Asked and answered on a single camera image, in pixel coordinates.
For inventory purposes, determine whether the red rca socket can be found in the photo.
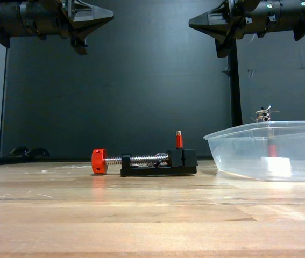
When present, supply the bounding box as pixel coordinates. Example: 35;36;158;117
175;131;185;150

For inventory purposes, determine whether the clear plastic tub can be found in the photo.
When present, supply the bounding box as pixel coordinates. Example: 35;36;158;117
202;120;305;183

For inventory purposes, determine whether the white foam block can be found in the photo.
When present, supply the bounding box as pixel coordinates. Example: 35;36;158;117
261;157;292;177

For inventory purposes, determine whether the black vise with red knob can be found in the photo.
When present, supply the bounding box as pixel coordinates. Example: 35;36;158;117
91;148;198;177

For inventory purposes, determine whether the black white braided cable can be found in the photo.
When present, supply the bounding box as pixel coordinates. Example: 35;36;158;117
152;152;169;169

